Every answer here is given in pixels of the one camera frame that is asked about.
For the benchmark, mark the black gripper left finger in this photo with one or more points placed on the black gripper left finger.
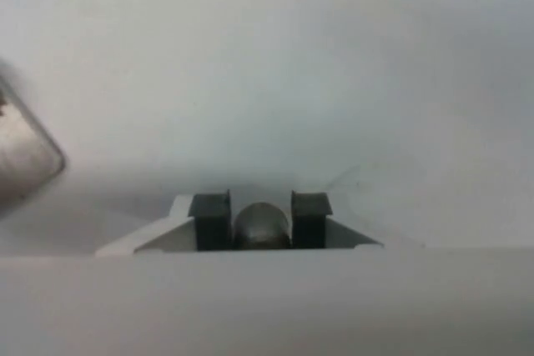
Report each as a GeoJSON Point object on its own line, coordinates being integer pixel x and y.
{"type": "Point", "coordinates": [210, 222]}

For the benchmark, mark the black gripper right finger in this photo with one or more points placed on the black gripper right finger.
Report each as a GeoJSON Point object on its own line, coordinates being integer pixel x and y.
{"type": "Point", "coordinates": [308, 222]}

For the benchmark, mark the white task board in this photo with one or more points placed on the white task board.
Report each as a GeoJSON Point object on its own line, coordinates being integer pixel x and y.
{"type": "Point", "coordinates": [292, 81]}

